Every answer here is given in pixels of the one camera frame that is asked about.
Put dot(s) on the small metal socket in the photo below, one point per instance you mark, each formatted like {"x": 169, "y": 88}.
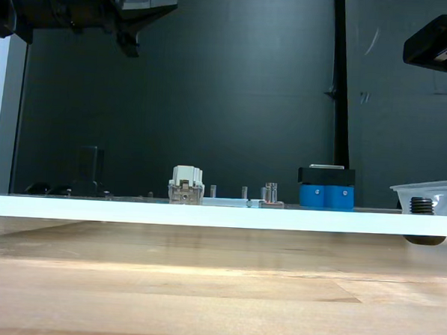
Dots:
{"x": 271, "y": 194}

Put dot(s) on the black screw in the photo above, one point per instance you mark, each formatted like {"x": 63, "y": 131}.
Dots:
{"x": 422, "y": 206}

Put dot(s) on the black rubber board foot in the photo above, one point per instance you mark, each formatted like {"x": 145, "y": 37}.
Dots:
{"x": 425, "y": 240}

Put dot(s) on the grey connector housing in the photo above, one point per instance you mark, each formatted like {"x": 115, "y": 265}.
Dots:
{"x": 185, "y": 180}

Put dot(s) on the black pillar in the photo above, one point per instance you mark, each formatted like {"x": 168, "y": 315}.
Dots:
{"x": 341, "y": 106}

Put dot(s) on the clear plastic tub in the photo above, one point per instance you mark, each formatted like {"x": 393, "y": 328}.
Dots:
{"x": 432, "y": 189}

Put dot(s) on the black clamp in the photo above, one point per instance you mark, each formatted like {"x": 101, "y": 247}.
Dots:
{"x": 88, "y": 168}

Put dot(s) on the blue black connector socket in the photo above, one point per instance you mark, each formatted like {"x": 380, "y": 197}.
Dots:
{"x": 327, "y": 197}

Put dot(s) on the aluminium block with posts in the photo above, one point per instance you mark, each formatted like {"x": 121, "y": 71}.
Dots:
{"x": 225, "y": 202}

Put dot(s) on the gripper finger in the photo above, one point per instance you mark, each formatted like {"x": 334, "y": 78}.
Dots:
{"x": 161, "y": 3}

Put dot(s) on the white task board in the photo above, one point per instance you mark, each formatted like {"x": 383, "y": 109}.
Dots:
{"x": 221, "y": 216}

